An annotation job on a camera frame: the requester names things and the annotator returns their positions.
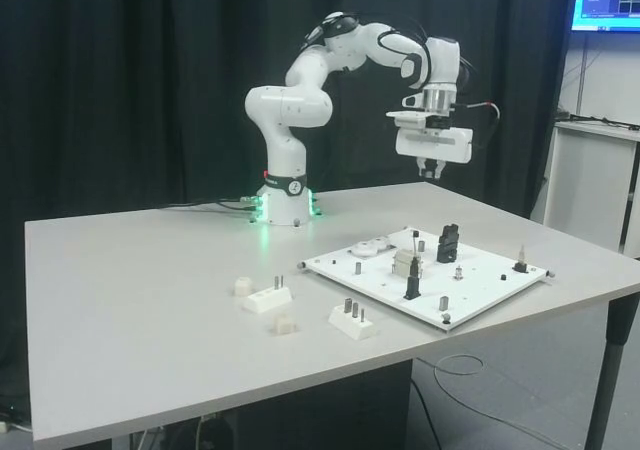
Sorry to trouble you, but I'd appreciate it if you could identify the black plug with grey cable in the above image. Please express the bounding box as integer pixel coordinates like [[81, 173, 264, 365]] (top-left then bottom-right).
[[403, 234, 422, 301]]

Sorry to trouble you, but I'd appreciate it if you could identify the black D-SUB plug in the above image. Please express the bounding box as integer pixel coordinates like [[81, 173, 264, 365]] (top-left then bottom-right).
[[436, 223, 460, 264]]

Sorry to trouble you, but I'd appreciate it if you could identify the black base cable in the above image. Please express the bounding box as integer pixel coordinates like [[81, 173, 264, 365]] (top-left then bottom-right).
[[167, 196, 262, 212]]

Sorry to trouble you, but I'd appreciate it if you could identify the white task board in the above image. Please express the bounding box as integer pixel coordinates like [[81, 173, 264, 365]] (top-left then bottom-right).
[[298, 227, 556, 332]]

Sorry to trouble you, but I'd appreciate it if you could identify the silver wrist ring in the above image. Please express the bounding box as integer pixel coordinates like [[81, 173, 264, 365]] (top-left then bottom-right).
[[422, 85, 459, 111]]

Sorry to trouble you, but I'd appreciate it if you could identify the white cabinet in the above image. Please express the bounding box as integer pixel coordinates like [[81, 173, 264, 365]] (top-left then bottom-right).
[[542, 117, 640, 261]]

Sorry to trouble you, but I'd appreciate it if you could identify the white flat mounting plate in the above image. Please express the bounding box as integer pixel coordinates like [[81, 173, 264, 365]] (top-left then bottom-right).
[[385, 110, 427, 124]]

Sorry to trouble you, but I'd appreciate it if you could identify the black table leg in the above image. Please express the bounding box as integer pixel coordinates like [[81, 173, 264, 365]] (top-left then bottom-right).
[[584, 297, 632, 450]]

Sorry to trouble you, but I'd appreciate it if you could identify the white peg holder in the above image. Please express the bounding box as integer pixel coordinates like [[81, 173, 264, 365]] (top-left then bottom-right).
[[327, 303, 377, 342], [243, 287, 294, 315]]

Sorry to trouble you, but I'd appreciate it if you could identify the grey floor cable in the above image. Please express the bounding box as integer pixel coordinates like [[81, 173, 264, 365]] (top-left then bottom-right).
[[432, 353, 490, 389]]

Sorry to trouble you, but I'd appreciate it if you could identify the blue screen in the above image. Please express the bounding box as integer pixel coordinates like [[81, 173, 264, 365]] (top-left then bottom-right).
[[569, 0, 640, 34]]

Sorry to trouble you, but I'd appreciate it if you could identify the black curtain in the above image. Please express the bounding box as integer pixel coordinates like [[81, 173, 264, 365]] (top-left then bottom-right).
[[0, 0, 584, 424]]

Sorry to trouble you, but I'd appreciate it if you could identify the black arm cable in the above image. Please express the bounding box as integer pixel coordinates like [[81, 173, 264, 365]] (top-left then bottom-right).
[[457, 54, 475, 101]]

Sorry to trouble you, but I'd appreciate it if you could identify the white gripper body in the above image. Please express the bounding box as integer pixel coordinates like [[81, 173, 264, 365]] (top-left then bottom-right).
[[394, 125, 475, 165]]

